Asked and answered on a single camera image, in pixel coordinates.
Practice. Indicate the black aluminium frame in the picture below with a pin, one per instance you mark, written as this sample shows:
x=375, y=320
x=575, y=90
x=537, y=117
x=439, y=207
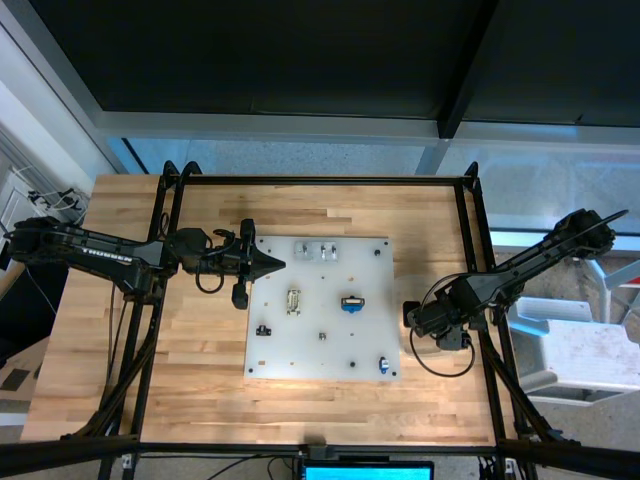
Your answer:
x=225, y=446

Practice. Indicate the white mounting board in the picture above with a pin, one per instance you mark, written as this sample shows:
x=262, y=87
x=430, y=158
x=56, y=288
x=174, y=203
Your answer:
x=300, y=350

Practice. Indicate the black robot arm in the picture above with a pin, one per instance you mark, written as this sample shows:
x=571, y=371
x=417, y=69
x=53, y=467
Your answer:
x=100, y=252
x=525, y=259

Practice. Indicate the beige cardboard sheet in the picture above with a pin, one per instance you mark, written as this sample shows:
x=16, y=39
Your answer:
x=25, y=360

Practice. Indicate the white plastic stool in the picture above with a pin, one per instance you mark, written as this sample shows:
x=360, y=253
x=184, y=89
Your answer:
x=580, y=350

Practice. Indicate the beige multi-pin connector housing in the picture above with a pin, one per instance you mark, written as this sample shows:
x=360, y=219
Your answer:
x=294, y=302

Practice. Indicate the blue D-sub connector block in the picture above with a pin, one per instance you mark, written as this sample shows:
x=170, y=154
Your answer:
x=352, y=306

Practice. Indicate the grey metal stand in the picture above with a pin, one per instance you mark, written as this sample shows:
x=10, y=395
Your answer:
x=600, y=292

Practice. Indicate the small blue white connector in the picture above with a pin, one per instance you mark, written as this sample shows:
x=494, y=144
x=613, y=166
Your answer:
x=384, y=365

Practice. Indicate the clear plastic tub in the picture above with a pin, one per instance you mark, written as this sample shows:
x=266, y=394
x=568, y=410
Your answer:
x=407, y=290

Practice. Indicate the black connector clamp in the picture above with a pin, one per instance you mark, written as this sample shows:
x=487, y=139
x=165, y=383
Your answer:
x=263, y=330

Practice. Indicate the screen with blue edge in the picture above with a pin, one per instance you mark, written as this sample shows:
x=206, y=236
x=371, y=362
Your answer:
x=365, y=472

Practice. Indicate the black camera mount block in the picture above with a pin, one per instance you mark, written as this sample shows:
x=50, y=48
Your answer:
x=316, y=451

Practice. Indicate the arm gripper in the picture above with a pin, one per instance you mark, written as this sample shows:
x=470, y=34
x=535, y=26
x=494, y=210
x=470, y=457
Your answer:
x=225, y=260
x=411, y=312

